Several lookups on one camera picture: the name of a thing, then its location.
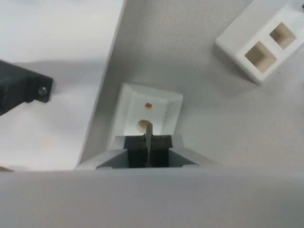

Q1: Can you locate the white task board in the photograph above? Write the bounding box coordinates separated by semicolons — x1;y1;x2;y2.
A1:
0;0;127;172

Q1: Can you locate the metal round peg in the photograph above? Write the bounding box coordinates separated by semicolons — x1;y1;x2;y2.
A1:
144;122;155;167

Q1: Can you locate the white holder with square holes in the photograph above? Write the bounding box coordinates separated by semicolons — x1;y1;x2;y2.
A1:
215;4;304;86

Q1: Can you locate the black D-SUB plug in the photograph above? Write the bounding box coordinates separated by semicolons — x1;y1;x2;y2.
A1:
0;59;54;117

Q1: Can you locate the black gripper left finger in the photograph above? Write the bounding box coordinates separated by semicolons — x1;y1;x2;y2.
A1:
96;135;148;170

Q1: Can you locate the white holder with round holes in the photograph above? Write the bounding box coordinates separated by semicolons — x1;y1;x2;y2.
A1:
108;82;184;152

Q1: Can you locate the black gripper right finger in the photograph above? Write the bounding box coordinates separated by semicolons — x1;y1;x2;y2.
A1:
151;135;199;168

